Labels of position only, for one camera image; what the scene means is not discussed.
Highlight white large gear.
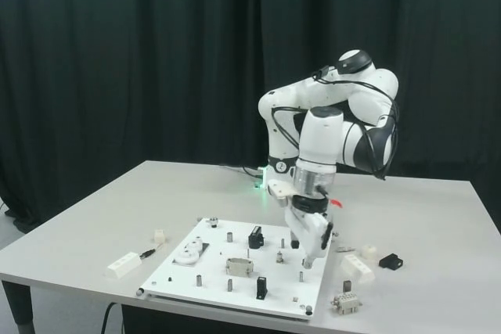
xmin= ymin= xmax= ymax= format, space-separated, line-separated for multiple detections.
xmin=174 ymin=249 xmax=200 ymax=267

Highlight long white peg holder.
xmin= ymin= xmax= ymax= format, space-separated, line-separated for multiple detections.
xmin=103 ymin=251 xmax=143 ymax=280
xmin=339 ymin=253 xmax=376 ymax=285

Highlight black curtain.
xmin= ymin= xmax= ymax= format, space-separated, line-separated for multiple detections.
xmin=0 ymin=0 xmax=501 ymax=226

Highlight beige waterproof plug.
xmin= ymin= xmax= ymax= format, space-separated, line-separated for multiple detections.
xmin=330 ymin=292 xmax=355 ymax=314

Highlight black base cables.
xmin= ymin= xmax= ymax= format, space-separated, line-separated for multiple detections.
xmin=218 ymin=163 xmax=264 ymax=179

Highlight white task board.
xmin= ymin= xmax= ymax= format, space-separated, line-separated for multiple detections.
xmin=135 ymin=216 xmax=334 ymax=316

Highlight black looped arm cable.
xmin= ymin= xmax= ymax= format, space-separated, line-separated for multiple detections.
xmin=272 ymin=104 xmax=312 ymax=148

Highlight black block plug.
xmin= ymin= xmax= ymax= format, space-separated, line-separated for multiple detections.
xmin=378 ymin=253 xmax=405 ymax=271

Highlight white wrist camera plate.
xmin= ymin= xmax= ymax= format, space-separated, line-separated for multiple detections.
xmin=267 ymin=179 xmax=295 ymax=208

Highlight black D-SUB plug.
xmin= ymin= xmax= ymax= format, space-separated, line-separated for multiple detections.
xmin=247 ymin=225 xmax=265 ymax=250

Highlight thin black rod red tag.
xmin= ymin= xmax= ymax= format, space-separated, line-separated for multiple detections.
xmin=317 ymin=184 xmax=347 ymax=250

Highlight black hanging cable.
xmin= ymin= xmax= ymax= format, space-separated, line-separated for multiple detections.
xmin=102 ymin=301 xmax=120 ymax=334

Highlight small white round holder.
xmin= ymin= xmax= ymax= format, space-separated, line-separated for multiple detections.
xmin=359 ymin=244 xmax=379 ymax=261

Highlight dark table leg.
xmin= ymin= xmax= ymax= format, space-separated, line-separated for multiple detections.
xmin=1 ymin=280 xmax=33 ymax=334

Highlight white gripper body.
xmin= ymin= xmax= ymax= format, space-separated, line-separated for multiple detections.
xmin=284 ymin=208 xmax=334 ymax=260

